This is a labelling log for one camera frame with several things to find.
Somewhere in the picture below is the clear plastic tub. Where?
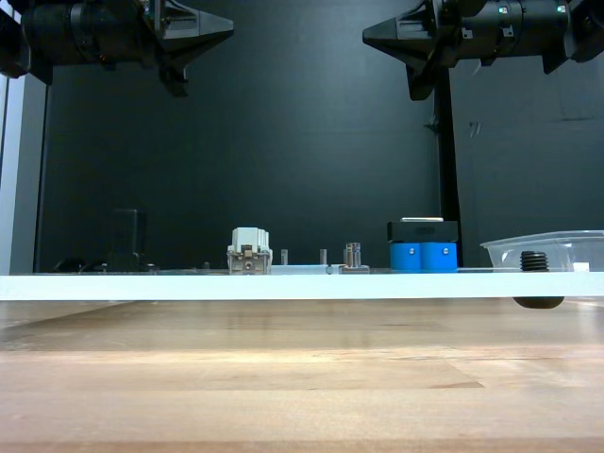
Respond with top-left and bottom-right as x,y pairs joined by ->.
479,229 -> 604,274

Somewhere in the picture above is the small metal connector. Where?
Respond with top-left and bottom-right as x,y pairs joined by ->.
338,241 -> 370,275

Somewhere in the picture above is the beige multi-pin connector housing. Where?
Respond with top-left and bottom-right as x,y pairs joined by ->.
226,226 -> 274,276

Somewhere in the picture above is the white taskboard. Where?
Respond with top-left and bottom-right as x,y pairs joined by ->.
0,268 -> 604,303

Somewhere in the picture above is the black room pillar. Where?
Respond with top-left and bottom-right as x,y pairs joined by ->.
424,65 -> 462,271

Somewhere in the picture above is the black socket block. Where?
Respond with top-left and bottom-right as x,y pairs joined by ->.
106,208 -> 147,274

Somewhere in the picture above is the black round screw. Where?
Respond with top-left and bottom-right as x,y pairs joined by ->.
520,250 -> 549,273

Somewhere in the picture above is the small black rounded part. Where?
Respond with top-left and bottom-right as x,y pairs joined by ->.
52,257 -> 89,274

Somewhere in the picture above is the aluminium block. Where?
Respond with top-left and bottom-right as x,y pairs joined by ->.
271,263 -> 334,277

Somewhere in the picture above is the black rubber board foot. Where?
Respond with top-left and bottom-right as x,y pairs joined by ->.
512,295 -> 565,310

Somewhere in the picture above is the blue D-sub connector mount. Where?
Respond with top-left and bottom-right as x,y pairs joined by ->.
386,217 -> 460,274

